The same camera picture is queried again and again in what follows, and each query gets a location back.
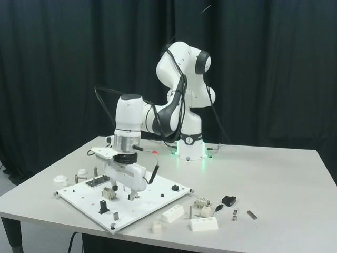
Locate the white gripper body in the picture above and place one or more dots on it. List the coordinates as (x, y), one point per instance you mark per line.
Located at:
(126, 179)

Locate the metal square peg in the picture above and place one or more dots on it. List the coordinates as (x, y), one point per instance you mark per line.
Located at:
(252, 214)
(116, 216)

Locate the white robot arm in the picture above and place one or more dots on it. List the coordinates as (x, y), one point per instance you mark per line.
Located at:
(173, 66)

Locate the thick metal round peg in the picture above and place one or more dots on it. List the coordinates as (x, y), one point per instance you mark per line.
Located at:
(95, 171)

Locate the thin metal round peg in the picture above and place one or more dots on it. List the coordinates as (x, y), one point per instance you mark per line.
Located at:
(75, 178)

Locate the thin black probe rod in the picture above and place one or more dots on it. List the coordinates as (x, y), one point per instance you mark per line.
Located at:
(153, 175)

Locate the white task board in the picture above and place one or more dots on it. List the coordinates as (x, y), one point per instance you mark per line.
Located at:
(87, 205)

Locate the white medium gear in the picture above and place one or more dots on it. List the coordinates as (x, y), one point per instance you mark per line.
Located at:
(82, 172)

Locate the small white holder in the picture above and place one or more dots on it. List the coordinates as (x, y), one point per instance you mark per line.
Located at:
(157, 227)
(206, 211)

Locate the white holder with holes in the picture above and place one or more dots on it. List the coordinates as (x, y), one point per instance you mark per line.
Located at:
(172, 214)
(204, 225)

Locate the white large gear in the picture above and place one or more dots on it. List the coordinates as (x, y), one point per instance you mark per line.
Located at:
(60, 178)

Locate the black cabinet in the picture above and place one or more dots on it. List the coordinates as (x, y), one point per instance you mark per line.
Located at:
(105, 247)

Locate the beige waterproof plug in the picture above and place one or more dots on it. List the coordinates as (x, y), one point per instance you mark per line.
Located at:
(200, 204)

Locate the black USB plug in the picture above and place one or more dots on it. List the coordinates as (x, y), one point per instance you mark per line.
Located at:
(218, 208)

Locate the black D-SUB plug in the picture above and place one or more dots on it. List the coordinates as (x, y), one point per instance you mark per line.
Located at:
(229, 200)

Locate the grey Ethernet plug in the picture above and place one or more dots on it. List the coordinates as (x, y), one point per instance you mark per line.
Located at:
(235, 214)

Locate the dark table leg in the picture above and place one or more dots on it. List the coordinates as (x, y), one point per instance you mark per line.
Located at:
(11, 234)

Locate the black curtain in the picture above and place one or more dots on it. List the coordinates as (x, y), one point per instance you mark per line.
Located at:
(52, 52)

